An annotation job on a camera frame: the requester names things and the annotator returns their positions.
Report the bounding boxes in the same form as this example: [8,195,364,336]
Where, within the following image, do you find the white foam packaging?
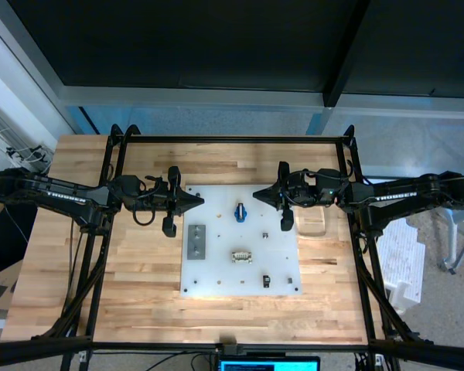
[382,220,427,316]

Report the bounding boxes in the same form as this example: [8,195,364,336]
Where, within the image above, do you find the brown cardboard box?
[0,258,24,310]

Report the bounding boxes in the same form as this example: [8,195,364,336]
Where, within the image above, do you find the grey metal plate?
[186,223,207,260]

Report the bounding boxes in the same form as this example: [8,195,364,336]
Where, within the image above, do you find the silver window ledge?
[57,85,464,117]

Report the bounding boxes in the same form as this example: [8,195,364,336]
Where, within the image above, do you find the white task board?
[180,184,303,298]

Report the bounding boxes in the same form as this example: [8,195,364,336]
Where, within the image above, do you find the grey metal stand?
[438,208,464,275]

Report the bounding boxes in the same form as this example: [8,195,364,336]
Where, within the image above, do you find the black aluminium frame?
[0,0,464,371]

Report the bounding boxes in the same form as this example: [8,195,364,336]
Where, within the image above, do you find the grey multi-pin connector housing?
[231,250,254,266]

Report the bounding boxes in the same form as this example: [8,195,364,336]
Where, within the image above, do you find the clear plastic tub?
[293,206,329,239]

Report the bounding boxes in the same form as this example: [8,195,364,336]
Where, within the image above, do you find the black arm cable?
[285,168,315,205]
[132,199,157,227]

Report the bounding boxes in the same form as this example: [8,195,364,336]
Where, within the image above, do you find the blue lit screen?
[217,355,321,371]

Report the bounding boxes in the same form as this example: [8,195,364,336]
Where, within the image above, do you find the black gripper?
[156,166,206,238]
[251,161,303,233]

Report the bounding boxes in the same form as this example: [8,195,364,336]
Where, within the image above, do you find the cable bundle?
[4,144,52,165]

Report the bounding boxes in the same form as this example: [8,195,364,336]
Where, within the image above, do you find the black table level camera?
[220,335,239,355]

